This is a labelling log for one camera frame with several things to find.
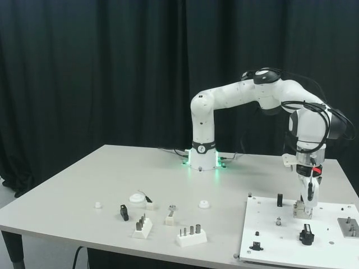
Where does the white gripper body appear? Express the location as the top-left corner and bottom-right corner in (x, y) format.
(297, 175), (321, 211)

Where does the black rod with red tag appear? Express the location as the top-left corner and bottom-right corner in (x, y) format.
(306, 166), (322, 201)

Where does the white flat mounting plate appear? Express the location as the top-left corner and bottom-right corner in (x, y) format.
(282, 153), (297, 169)

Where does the white task board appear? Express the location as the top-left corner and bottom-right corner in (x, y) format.
(237, 193), (359, 265)

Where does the white round peg holder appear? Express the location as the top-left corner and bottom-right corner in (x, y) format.
(176, 230), (209, 248)

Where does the white large gear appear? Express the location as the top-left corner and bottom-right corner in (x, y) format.
(128, 193), (147, 208)

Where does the white square peg holder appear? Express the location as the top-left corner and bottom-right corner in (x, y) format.
(131, 219), (154, 240)

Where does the black D-SUB plug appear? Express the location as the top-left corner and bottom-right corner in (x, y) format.
(119, 204), (130, 222)

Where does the black curtain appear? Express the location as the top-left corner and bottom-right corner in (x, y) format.
(0, 0), (359, 198)

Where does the black table leg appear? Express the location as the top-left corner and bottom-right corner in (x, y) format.
(1, 230), (25, 269)

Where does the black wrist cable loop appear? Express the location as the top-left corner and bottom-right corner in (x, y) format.
(280, 99), (355, 169)

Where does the black base cable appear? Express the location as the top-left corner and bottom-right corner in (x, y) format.
(218, 152), (240, 166)
(158, 147), (192, 158)

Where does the black elbow cable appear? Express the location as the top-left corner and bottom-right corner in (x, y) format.
(241, 66), (306, 85)

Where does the black cable under table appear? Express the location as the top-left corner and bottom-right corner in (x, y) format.
(73, 245), (88, 269)

